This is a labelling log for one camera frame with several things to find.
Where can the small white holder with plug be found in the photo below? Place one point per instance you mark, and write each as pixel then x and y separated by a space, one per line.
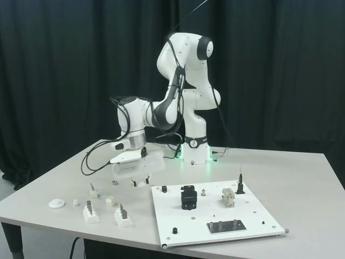
pixel 93 192

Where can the black curtain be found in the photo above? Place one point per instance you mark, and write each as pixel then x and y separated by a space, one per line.
pixel 67 67

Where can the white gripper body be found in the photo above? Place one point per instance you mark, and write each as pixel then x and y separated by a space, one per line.
pixel 140 167

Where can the white task board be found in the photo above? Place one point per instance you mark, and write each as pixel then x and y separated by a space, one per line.
pixel 215 215

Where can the black table leg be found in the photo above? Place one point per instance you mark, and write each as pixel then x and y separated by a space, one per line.
pixel 12 240

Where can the white peg holder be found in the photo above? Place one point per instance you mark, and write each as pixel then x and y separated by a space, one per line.
pixel 123 221
pixel 90 217

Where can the metal peg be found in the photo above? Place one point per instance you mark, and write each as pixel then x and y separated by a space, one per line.
pixel 123 213
pixel 91 209

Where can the small grey bolt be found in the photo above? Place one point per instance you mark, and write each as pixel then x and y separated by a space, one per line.
pixel 114 183

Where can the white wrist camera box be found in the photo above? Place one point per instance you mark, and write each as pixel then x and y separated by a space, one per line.
pixel 120 145

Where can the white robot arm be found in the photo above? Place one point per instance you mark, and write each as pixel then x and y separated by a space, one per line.
pixel 195 81

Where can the white large gear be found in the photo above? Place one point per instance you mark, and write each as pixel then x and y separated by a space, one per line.
pixel 56 204

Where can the small cream block plug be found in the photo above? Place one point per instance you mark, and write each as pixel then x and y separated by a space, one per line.
pixel 110 202

